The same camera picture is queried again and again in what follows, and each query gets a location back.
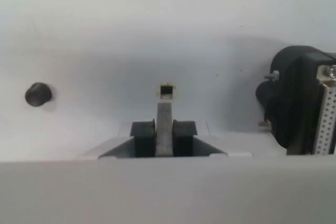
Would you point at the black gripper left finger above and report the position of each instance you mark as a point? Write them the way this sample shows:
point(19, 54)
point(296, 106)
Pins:
point(141, 136)

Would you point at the white task board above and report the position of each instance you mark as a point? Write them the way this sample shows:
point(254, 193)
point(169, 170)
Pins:
point(105, 37)

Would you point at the metal square peg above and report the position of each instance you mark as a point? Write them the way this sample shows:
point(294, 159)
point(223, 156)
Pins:
point(164, 129)

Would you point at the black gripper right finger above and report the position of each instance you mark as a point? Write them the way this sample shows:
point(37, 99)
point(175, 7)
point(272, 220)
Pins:
point(183, 136)

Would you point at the black D-SUB plug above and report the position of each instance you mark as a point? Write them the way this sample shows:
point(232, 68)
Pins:
point(296, 98)

